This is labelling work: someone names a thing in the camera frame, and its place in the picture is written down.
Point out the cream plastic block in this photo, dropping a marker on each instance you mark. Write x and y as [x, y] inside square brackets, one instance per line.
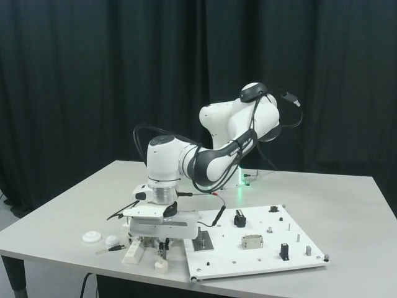
[161, 267]

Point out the small metal round peg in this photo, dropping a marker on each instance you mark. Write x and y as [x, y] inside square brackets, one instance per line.
[164, 254]

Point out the metal square peg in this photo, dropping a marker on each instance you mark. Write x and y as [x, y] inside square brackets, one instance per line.
[308, 250]

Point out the white large gear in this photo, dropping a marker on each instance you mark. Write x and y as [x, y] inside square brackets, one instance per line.
[91, 237]

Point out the white medium gear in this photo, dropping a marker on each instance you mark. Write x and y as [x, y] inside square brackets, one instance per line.
[111, 240]

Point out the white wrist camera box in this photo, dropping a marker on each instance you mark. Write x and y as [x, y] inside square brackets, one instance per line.
[141, 192]

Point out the white peg holder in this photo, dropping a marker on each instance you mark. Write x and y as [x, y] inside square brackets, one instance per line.
[133, 253]

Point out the white task board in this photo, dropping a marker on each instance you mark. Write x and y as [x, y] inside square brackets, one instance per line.
[248, 242]

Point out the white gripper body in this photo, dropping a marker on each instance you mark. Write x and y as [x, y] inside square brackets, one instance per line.
[161, 228]

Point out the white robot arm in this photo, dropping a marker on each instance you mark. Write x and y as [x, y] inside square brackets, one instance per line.
[217, 155]

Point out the black table leg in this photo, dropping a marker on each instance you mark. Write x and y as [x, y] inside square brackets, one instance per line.
[14, 276]

